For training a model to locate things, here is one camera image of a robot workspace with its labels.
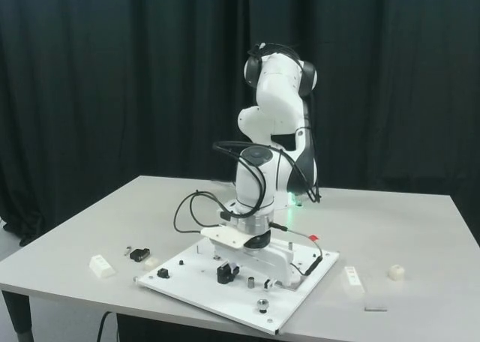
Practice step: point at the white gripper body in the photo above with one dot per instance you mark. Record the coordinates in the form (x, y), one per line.
(273, 263)

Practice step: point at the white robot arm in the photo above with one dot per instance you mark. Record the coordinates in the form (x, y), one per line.
(277, 90)

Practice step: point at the thick metal round peg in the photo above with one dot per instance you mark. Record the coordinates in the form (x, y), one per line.
(250, 282)

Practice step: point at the black block connector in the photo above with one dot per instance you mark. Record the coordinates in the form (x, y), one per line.
(225, 275)

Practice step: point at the metal bolt with black collar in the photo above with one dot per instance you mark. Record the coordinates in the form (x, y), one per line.
(261, 305)

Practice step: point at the white task board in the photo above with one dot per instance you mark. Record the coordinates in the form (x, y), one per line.
(195, 289)

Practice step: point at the small black connector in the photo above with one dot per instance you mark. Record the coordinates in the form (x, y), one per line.
(162, 273)

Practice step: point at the white holder with holes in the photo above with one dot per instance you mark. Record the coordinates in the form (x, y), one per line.
(101, 267)
(354, 280)

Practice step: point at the black D-SUB plug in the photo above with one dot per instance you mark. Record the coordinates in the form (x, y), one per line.
(139, 254)

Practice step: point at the small grey metal piece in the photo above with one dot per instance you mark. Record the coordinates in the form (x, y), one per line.
(375, 308)

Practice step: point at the metal USB plug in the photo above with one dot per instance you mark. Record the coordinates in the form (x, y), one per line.
(128, 251)

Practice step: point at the cream cube holder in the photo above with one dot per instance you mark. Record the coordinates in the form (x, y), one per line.
(396, 272)

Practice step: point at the black table leg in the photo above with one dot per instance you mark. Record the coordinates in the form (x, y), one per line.
(15, 315)

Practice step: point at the black curtain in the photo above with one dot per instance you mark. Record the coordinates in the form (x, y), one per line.
(112, 75)

